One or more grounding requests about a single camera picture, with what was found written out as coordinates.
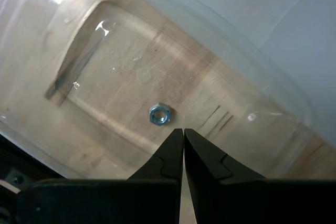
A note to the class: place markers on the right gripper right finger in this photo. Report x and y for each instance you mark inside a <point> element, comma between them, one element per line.
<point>262,203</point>

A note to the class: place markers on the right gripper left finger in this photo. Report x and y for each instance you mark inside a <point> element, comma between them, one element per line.
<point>105,203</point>

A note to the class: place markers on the steel hex nut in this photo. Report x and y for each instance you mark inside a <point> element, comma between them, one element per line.
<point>152,119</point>

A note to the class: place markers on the clear plastic container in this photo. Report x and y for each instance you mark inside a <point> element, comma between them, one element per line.
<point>131,64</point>

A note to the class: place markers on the black frame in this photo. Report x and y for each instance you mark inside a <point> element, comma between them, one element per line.
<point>21,161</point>

